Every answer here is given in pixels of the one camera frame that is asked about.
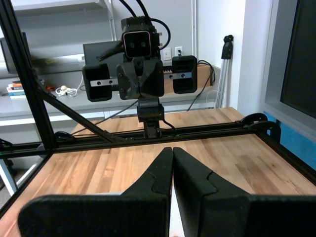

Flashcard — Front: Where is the stack of books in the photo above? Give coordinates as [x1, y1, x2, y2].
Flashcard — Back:
[6, 83, 27, 97]

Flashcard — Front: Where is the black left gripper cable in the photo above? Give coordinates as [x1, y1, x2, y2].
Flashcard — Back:
[149, 17, 171, 50]

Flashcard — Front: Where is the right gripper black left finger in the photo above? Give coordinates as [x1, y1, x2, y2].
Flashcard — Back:
[18, 147, 173, 237]

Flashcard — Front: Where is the aluminium tripod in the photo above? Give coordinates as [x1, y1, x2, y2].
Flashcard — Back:
[216, 34, 235, 109]

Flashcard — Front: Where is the black computer monitor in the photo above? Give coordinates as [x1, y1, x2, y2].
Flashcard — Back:
[82, 41, 125, 75]

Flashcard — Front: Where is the wooden box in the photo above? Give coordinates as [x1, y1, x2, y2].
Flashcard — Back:
[161, 63, 214, 94]

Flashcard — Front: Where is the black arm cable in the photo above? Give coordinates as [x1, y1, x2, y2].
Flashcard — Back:
[135, 0, 152, 20]
[118, 0, 138, 19]

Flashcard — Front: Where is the black braided cable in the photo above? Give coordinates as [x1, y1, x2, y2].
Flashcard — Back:
[97, 40, 124, 62]

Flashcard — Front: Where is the grey desk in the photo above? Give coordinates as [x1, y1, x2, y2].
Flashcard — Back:
[0, 92, 223, 129]

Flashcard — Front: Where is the black metal frame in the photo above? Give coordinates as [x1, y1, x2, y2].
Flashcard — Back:
[0, 0, 316, 219]

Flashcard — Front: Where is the white cable bundle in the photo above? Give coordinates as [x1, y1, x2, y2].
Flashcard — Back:
[55, 85, 78, 97]

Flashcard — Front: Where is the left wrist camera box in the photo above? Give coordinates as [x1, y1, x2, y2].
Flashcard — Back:
[120, 16, 158, 60]

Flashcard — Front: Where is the white wall shelf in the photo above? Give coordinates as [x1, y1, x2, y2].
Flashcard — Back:
[12, 0, 117, 42]

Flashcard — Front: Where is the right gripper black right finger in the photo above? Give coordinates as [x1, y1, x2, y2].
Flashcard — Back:
[173, 147, 316, 237]

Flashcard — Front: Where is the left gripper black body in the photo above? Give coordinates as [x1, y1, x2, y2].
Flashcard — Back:
[82, 55, 198, 102]

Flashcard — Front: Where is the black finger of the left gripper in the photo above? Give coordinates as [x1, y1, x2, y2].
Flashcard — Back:
[141, 60, 165, 97]
[117, 62, 142, 101]

